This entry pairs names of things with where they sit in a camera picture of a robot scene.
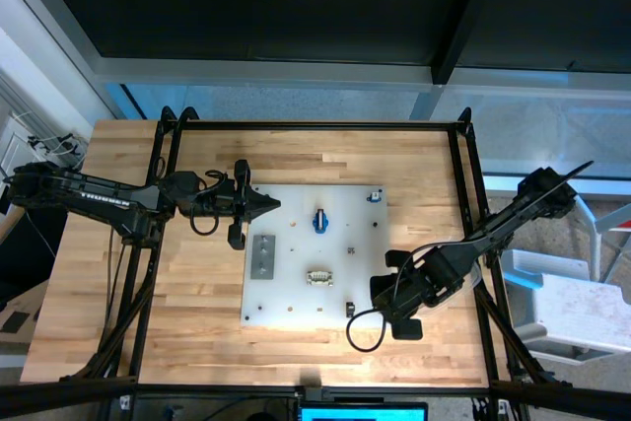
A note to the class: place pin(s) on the black metal frame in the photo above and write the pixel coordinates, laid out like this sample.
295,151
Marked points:
315,125

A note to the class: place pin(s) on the cardboard box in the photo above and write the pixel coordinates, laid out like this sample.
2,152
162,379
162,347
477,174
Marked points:
20,307

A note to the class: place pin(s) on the screen with blue edge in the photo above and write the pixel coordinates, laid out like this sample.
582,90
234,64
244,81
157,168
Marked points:
360,413

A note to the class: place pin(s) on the white tubular chair frame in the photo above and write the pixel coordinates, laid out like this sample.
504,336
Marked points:
595,253

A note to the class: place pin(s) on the white task board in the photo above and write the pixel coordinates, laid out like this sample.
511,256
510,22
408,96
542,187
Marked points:
296,293

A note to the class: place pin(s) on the white step stool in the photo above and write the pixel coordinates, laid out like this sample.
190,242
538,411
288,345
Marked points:
581,302

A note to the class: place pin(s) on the silver bar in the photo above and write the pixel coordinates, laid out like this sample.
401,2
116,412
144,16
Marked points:
320,218

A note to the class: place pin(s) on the grey metal plate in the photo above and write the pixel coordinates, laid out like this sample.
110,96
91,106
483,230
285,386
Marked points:
257,263

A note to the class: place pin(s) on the small blue white connector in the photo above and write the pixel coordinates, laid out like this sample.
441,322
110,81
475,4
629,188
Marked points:
373,197

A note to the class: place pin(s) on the black post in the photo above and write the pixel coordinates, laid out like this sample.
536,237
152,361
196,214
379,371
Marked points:
458,21

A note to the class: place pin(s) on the silver frame bracket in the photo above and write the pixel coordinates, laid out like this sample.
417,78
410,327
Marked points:
503,405
125,402

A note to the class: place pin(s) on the beige connector housing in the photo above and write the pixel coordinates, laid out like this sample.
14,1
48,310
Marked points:
320,278

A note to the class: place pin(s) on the blue bar clamp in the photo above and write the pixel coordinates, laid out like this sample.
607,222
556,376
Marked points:
320,230

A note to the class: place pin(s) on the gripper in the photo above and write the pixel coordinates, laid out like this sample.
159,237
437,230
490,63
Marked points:
240,194
409,293

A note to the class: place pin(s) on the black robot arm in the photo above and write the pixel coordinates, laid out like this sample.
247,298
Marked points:
103,199
503,229

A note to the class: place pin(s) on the small black camera mount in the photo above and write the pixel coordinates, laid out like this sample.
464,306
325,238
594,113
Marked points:
312,393

